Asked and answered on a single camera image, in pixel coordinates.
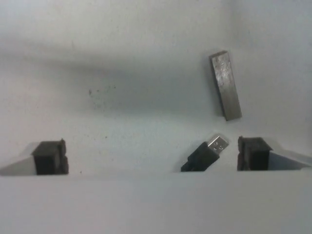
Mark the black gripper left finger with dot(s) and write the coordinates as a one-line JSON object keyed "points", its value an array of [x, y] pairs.
{"points": [[48, 156]]}

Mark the black USB plug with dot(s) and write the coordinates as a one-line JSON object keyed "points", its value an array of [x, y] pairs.
{"points": [[202, 157]]}

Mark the metal square peg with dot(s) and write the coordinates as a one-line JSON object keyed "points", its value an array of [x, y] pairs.
{"points": [[225, 85]]}

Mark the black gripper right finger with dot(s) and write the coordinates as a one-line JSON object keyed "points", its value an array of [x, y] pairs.
{"points": [[256, 156]]}

